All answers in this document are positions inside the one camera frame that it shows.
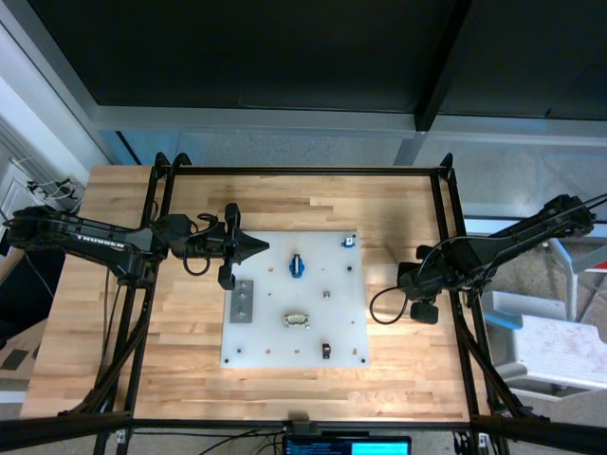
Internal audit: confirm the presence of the black metal frame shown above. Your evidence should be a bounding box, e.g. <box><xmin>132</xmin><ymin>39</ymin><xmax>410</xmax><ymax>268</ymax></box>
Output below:
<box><xmin>0</xmin><ymin>151</ymin><xmax>607</xmax><ymax>455</ymax></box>

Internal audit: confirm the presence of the grey metal plate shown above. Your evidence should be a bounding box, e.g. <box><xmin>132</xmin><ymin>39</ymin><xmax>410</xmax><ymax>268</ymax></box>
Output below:
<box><xmin>229</xmin><ymin>279</ymin><xmax>255</xmax><ymax>324</ymax></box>

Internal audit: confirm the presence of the cardboard box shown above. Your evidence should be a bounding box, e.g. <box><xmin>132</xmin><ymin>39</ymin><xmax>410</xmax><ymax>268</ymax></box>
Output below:
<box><xmin>0</xmin><ymin>318</ymin><xmax>48</xmax><ymax>380</ymax></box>

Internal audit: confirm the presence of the grey camera block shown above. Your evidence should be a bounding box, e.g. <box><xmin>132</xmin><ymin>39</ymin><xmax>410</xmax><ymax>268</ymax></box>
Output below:
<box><xmin>288</xmin><ymin>412</ymin><xmax>317</xmax><ymax>435</ymax></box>

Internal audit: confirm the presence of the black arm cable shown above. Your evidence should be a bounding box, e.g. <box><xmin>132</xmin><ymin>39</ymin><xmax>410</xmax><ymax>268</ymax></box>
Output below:
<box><xmin>369</xmin><ymin>238</ymin><xmax>457</xmax><ymax>326</ymax></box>
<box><xmin>182</xmin><ymin>211</ymin><xmax>220</xmax><ymax>277</ymax></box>

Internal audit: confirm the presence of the tangled cable bundle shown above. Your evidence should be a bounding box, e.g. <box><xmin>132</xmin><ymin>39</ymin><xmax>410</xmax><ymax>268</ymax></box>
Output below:
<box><xmin>26</xmin><ymin>175</ymin><xmax>82</xmax><ymax>203</ymax></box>

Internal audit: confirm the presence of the white board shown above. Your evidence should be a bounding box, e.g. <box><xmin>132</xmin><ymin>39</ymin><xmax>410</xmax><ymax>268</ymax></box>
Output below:
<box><xmin>218</xmin><ymin>230</ymin><xmax>371</xmax><ymax>369</ymax></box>

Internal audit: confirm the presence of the screen with blue edge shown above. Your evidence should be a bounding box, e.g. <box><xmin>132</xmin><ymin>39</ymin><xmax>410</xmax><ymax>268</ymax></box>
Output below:
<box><xmin>283</xmin><ymin>435</ymin><xmax>413</xmax><ymax>455</ymax></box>

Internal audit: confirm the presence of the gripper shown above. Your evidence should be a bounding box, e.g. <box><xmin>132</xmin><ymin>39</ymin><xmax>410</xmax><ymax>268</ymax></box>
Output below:
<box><xmin>397</xmin><ymin>245</ymin><xmax>447</xmax><ymax>326</ymax></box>
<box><xmin>207</xmin><ymin>203</ymin><xmax>270</xmax><ymax>290</ymax></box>

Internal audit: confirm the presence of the white metal chair frame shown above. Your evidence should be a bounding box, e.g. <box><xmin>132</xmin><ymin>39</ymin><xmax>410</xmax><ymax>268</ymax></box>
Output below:
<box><xmin>544</xmin><ymin>236</ymin><xmax>607</xmax><ymax>323</ymax></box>

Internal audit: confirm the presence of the white step stool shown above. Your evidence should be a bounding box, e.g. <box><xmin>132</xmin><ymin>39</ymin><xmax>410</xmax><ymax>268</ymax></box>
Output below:
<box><xmin>492</xmin><ymin>312</ymin><xmax>607</xmax><ymax>404</ymax></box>

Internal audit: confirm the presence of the blue clamp with white plug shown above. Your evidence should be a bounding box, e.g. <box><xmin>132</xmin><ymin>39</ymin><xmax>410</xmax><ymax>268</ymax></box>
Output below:
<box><xmin>285</xmin><ymin>254</ymin><xmax>307</xmax><ymax>281</ymax></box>

